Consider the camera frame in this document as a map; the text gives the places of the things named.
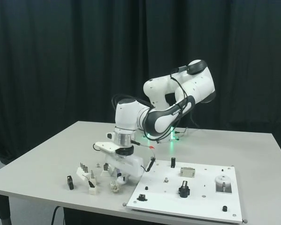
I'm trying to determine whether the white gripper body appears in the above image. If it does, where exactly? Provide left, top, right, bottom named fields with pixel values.
left=104, top=155, right=145, bottom=178

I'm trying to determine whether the white large gear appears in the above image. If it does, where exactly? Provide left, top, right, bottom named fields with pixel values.
left=214, top=175, right=232, bottom=188

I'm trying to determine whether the beige metal connector plug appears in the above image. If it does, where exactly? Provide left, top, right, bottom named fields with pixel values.
left=109, top=180, right=121, bottom=194

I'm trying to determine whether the white task board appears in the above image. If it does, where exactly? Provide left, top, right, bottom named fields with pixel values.
left=126, top=158, right=247, bottom=220

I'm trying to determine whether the black Ethernet plug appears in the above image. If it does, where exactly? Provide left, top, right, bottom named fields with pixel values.
left=81, top=174, right=96, bottom=188

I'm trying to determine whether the black curtain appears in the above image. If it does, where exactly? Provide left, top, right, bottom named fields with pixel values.
left=0, top=0, right=281, bottom=155

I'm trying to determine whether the black table leg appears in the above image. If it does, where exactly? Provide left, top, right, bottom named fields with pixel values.
left=0, top=193, right=10, bottom=225

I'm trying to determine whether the thin black rod on wire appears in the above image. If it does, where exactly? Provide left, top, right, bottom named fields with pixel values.
left=130, top=140, right=156, bottom=173

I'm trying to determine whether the black base cable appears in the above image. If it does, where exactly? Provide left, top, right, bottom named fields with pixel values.
left=174, top=127, right=189, bottom=138

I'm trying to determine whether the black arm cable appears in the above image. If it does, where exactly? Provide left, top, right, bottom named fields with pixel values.
left=111, top=67, right=195, bottom=144

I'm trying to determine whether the black cable under table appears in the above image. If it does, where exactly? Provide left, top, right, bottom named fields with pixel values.
left=52, top=199, right=67, bottom=225

